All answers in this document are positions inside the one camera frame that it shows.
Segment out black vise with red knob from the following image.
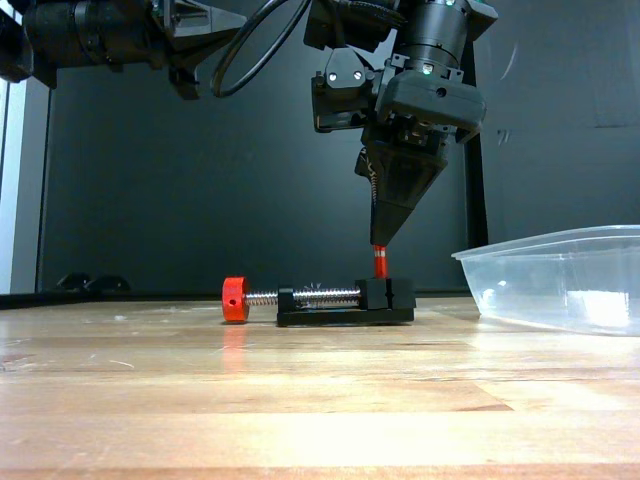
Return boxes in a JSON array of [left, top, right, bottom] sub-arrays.
[[221, 275, 417, 329]]

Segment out clear plastic tub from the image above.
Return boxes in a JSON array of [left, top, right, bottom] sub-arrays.
[[451, 224, 640, 337]]

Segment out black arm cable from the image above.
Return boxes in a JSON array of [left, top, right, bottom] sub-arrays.
[[211, 0, 351, 100]]

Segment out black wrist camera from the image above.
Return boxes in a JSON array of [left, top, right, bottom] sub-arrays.
[[310, 48, 377, 135]]

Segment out black upright post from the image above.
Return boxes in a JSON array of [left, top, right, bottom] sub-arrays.
[[458, 44, 490, 249]]

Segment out black rounded frame foot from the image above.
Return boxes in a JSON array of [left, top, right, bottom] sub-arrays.
[[56, 271, 92, 294], [89, 273, 132, 294]]

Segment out black metal table frame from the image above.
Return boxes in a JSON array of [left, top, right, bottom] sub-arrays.
[[0, 289, 481, 311]]

